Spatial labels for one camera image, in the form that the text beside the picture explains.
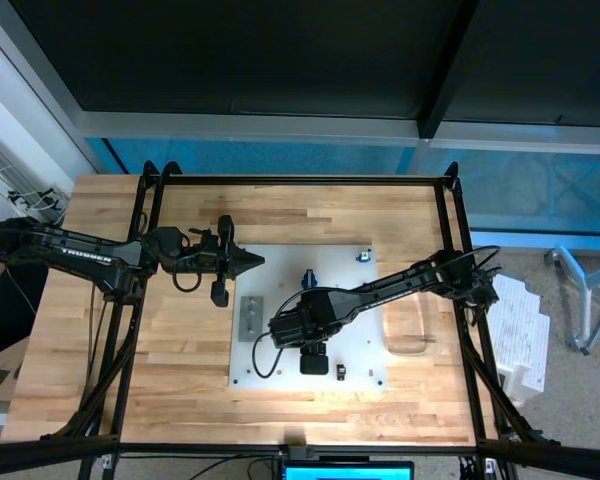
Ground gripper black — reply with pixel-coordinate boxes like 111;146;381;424
299;351;330;377
194;214;266;308

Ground white taskboard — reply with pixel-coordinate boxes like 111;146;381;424
228;243;390;390

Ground grey metal plate with pegs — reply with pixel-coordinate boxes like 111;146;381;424
237;294;266;344

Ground clear plastic tub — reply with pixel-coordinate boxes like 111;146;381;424
381;284;439;358

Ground laptop with blue screen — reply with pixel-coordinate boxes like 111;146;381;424
278;459;415;480

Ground white foam packaging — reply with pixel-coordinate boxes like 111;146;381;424
484;272;552;409

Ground cardboard box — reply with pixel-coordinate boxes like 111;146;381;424
0;334;31;401

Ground grey metal stand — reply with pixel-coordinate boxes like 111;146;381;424
544;245;600;357

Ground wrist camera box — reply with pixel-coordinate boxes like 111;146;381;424
189;227;221;256

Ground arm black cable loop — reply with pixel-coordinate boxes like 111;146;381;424
251;293;307;380
171;242;205;294

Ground black table-level camera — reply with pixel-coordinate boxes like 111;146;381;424
283;433;315;461

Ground black aluminium frame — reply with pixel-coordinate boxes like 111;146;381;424
0;159;600;480

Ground plugs with white cables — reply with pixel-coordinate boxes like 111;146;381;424
7;187;69;214

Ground arm long black cable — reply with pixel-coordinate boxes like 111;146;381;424
457;243;504;274

